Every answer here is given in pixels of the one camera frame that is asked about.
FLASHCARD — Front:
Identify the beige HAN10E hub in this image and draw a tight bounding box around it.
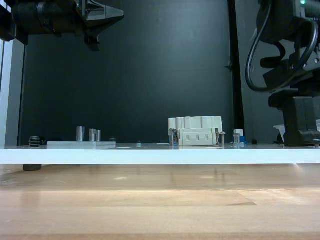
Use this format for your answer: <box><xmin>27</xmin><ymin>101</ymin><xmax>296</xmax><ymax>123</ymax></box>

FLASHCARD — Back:
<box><xmin>167</xmin><ymin>115</ymin><xmax>227</xmax><ymax>147</ymax></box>

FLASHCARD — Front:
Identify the black clamp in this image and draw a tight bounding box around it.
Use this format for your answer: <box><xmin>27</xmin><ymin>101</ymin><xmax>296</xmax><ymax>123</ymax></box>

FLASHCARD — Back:
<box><xmin>278</xmin><ymin>91</ymin><xmax>320</xmax><ymax>148</ymax></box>

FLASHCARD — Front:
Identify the small blue socket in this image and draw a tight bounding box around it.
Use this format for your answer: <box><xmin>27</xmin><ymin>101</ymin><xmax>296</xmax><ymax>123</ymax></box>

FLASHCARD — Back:
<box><xmin>233</xmin><ymin>128</ymin><xmax>248</xmax><ymax>146</ymax></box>

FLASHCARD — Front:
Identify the grey metal plate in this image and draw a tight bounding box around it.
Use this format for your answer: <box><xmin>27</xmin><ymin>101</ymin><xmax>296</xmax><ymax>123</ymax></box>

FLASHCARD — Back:
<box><xmin>46</xmin><ymin>141</ymin><xmax>117</xmax><ymax>150</ymax></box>

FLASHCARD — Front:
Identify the black knurled standoff screw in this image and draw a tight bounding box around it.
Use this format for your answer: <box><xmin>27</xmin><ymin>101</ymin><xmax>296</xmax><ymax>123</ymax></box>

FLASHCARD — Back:
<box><xmin>29</xmin><ymin>135</ymin><xmax>41</xmax><ymax>149</ymax></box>

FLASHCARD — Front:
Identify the white plastic board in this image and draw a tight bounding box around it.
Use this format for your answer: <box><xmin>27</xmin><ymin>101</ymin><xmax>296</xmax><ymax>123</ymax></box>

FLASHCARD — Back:
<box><xmin>0</xmin><ymin>142</ymin><xmax>320</xmax><ymax>166</ymax></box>

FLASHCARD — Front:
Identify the black board foot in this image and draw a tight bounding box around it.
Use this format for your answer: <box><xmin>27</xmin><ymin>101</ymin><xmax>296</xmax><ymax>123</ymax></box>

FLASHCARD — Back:
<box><xmin>23</xmin><ymin>163</ymin><xmax>42</xmax><ymax>172</ymax></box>

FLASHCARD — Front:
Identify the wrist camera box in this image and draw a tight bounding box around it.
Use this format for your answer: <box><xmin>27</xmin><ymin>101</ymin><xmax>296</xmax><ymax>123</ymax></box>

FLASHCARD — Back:
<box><xmin>260</xmin><ymin>56</ymin><xmax>305</xmax><ymax>92</ymax></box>

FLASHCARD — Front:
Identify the black vertical post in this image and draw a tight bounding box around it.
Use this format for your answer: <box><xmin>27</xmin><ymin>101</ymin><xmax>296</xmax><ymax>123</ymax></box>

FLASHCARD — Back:
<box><xmin>225</xmin><ymin>0</ymin><xmax>246</xmax><ymax>145</ymax></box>

